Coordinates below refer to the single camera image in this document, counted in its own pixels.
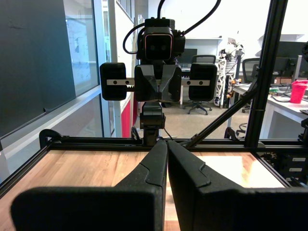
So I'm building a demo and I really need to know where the black control box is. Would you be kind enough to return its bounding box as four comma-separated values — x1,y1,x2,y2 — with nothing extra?
256,151,308,187

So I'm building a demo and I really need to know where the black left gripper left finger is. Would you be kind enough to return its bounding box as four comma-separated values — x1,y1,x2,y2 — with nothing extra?
11,140,168,231

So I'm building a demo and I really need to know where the thin black looped cable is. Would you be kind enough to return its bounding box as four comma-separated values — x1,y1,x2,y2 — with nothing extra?
122,24,145,55

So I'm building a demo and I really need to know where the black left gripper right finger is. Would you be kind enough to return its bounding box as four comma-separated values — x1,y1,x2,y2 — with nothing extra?
167,141,308,231

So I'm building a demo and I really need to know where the white lattice stand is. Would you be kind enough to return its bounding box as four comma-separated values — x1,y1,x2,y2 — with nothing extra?
215,47,243,109

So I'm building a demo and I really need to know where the red plastic cup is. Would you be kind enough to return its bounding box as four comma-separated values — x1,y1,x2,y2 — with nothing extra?
290,80,308,104

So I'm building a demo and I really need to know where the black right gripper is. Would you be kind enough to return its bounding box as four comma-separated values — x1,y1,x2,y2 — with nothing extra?
100,60,218,102

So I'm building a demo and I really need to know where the black computer monitor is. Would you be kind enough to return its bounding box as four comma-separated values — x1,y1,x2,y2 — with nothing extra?
178,49,198,65
274,41,308,77

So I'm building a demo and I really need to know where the red panel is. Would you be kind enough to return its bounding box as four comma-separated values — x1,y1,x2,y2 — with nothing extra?
121,100,139,138

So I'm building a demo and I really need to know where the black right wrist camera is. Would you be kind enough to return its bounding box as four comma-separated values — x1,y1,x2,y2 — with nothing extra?
143,26,175,61

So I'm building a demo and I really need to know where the black aluminium table frame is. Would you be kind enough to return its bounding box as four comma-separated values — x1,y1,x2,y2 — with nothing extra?
0,0,308,200

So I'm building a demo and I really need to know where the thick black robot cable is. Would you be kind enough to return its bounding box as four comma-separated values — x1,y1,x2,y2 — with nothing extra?
183,0,222,35
157,0,167,19

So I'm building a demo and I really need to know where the grey mesh office chair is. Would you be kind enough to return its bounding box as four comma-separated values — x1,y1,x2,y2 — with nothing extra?
242,57,262,114

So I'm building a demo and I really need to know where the white desk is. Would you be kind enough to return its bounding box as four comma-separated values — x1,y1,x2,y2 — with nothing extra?
227,84,308,140

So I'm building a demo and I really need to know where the black frame corner bracket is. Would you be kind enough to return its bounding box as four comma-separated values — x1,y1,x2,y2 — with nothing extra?
39,129,62,148
224,127,239,141

